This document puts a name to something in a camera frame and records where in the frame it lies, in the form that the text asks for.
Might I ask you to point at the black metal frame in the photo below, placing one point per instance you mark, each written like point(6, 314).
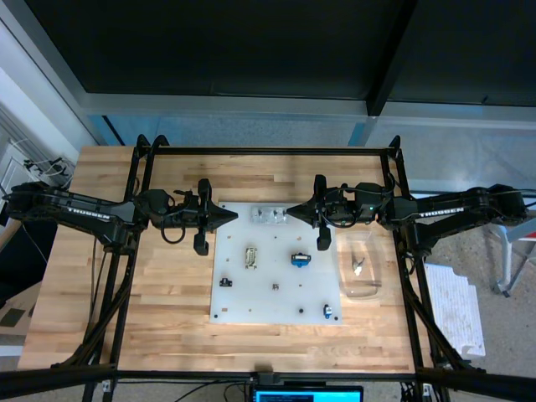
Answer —
point(268, 151)

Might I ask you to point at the beige connector housing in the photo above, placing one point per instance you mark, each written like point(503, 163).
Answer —
point(250, 257)

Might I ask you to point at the white task board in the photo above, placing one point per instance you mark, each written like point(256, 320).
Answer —
point(259, 301)

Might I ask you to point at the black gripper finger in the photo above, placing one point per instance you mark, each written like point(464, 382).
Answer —
point(307, 218)
point(307, 207)
point(218, 222)
point(218, 210)

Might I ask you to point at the laptop screen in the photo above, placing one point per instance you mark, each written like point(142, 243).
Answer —
point(305, 395)

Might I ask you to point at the white foam pad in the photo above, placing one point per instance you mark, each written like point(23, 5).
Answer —
point(456, 310)

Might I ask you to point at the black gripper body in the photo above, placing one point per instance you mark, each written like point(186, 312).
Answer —
point(202, 188)
point(321, 186)

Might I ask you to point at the red white object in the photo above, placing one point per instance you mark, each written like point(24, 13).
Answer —
point(528, 236)

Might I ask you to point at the black vertical post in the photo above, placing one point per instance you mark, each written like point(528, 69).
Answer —
point(391, 63)

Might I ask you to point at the cardboard box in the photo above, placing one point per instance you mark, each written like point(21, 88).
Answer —
point(17, 301)

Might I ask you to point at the clear plastic tub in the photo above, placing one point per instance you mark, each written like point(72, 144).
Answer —
point(368, 289)

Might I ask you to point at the grey metal stand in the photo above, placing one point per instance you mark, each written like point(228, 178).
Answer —
point(506, 264)

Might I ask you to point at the small black clamp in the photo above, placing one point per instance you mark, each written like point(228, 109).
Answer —
point(226, 282)

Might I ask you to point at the blue RJ45 socket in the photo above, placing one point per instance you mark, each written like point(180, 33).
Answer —
point(328, 312)

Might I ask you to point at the aluminium clamp block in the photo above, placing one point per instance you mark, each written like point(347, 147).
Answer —
point(270, 214)

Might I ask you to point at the blue black D-sub connector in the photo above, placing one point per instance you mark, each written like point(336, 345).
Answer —
point(300, 260)

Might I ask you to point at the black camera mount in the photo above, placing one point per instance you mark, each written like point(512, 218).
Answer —
point(268, 377)

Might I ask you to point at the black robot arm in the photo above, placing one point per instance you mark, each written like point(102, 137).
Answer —
point(439, 211)
point(84, 211)

